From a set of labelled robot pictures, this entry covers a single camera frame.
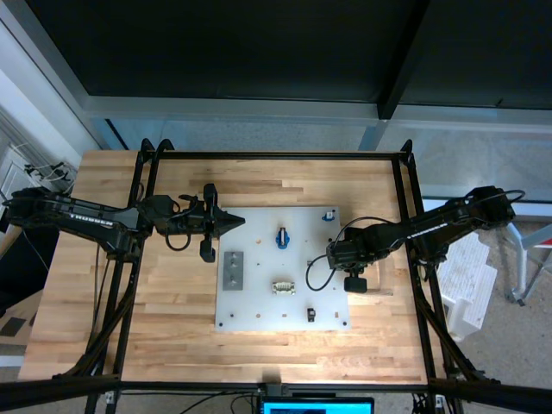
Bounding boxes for brown cardboard box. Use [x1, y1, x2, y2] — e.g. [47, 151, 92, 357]
[0, 287, 44, 346]

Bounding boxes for clear plastic tub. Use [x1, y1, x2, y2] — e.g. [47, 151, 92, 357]
[348, 258, 396, 298]

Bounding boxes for grey metal stand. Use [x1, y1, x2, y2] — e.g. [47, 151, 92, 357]
[504, 223, 552, 308]

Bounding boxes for blue laptop screen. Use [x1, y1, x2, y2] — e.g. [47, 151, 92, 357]
[257, 396, 375, 414]

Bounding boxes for white board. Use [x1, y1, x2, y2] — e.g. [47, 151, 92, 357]
[214, 205, 353, 332]

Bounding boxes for grey metal plate with pegs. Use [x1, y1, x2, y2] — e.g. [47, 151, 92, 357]
[222, 249, 246, 291]

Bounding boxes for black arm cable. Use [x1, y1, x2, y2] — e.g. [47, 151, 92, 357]
[165, 230, 194, 253]
[304, 216, 389, 292]

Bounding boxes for black aluminium frame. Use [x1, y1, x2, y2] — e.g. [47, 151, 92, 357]
[0, 137, 552, 414]

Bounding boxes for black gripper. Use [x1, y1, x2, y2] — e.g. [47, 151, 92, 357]
[188, 184, 247, 263]
[343, 267, 369, 295]

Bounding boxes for small black camera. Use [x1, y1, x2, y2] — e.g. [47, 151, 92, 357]
[258, 381, 288, 397]

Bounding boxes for black wall post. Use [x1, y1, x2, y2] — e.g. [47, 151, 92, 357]
[377, 0, 432, 121]

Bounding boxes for blue socket with silver insert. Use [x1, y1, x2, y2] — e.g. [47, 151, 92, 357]
[273, 225, 292, 250]

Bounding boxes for white foam block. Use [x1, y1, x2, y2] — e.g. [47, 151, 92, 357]
[437, 241, 498, 344]

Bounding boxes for black white cable bundle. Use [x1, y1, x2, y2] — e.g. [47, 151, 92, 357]
[23, 161, 72, 185]

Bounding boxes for beige connector hub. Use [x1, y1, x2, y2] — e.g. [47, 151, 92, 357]
[271, 279, 298, 298]

